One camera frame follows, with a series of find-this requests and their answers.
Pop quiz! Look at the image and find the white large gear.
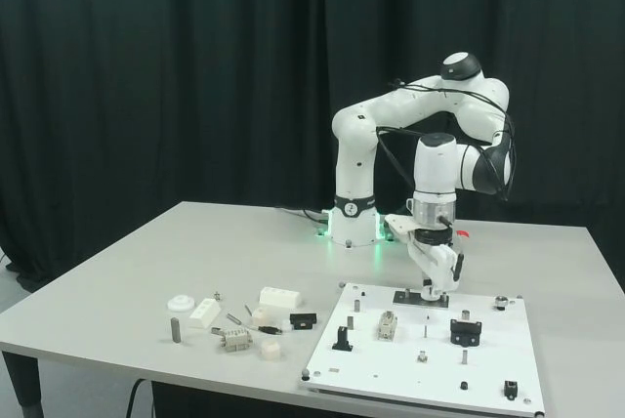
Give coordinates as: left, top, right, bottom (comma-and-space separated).
167, 294, 197, 314

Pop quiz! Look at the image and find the black table leg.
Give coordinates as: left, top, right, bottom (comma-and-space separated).
1, 352, 41, 418

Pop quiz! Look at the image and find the black floor cable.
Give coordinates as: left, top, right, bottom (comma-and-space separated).
127, 377, 153, 418

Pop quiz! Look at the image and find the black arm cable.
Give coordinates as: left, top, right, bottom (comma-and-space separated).
375, 76, 518, 202

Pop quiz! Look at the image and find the black curtain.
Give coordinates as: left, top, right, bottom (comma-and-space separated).
0, 0, 625, 292

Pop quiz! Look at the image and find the white task board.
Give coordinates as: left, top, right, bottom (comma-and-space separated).
298, 282, 547, 418

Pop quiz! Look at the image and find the black D-SUB plug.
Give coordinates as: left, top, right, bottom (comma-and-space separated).
289, 313, 317, 332

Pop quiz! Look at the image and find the beige multi-pin plug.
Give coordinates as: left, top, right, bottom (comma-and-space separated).
210, 325, 255, 354

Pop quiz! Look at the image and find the thin black rod red tag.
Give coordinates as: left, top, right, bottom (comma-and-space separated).
449, 229, 471, 281

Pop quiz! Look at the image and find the black USB plug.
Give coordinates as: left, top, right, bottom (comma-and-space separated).
246, 323, 284, 338

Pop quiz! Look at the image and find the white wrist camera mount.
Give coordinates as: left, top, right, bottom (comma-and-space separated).
384, 198, 419, 235

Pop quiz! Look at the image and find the long white peg holder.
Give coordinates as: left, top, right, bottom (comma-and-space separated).
187, 298, 222, 329
258, 285, 305, 312

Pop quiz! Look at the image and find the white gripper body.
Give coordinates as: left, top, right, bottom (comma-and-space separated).
408, 241, 462, 293

